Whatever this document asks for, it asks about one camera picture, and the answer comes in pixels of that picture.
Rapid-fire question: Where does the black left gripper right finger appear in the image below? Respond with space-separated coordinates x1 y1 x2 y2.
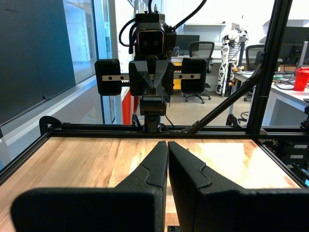
168 141 309 232

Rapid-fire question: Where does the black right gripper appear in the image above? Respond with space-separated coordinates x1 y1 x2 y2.
95 57 208 97

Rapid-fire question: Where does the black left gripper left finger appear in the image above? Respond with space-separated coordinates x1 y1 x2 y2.
11 141 169 232

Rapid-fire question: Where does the red cabinet panel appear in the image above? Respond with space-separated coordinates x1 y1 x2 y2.
122 87 133 125

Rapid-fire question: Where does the black computer monitor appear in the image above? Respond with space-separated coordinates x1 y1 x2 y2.
175 35 200 55

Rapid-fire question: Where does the black mesh office chair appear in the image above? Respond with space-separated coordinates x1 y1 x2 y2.
184 41 215 104
243 44 266 102

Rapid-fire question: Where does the white lattice robot stand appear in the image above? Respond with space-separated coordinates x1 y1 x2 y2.
216 23 249 94

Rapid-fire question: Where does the white desk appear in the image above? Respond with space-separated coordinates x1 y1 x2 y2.
262 79 309 126

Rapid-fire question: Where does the red plastic basket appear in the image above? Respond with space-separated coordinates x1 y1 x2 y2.
293 67 309 92

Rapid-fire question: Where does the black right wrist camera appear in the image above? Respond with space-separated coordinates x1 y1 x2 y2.
137 23 166 56

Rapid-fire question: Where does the black cable loop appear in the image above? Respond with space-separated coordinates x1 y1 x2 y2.
119 18 137 54

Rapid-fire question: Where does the thick black cable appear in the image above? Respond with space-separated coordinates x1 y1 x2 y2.
173 0 208 29

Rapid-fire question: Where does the black aluminium frame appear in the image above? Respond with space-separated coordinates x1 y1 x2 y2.
0 0 309 189

